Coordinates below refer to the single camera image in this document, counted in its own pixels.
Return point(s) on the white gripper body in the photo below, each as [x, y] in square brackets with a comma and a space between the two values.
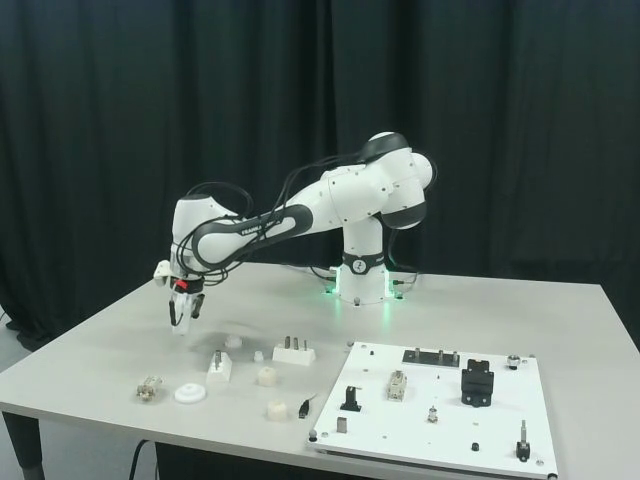
[183, 312]

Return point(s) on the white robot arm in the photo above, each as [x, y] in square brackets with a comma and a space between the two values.
[360, 200]

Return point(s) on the white large gear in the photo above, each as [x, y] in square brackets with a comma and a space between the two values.
[190, 393]

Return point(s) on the white small gear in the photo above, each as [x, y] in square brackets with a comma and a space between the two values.
[258, 357]

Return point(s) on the white single peg holder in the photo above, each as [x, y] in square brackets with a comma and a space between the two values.
[220, 372]

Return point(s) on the white cylindrical holder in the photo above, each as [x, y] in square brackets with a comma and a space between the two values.
[267, 376]
[276, 411]

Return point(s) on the white three-hole peg holder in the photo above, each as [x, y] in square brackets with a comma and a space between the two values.
[294, 356]

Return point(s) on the black USB plug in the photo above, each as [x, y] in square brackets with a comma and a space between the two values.
[303, 409]

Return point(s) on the black table leg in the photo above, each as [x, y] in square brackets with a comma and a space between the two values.
[22, 445]

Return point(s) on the black curtain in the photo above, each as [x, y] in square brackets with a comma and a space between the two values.
[100, 100]

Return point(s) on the metal BNC plug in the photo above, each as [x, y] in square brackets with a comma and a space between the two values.
[432, 415]

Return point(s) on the white task board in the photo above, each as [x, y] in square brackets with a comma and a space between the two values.
[440, 400]

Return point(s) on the metal bolt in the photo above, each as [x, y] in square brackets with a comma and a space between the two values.
[523, 432]

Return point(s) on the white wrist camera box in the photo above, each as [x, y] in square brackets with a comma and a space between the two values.
[160, 272]

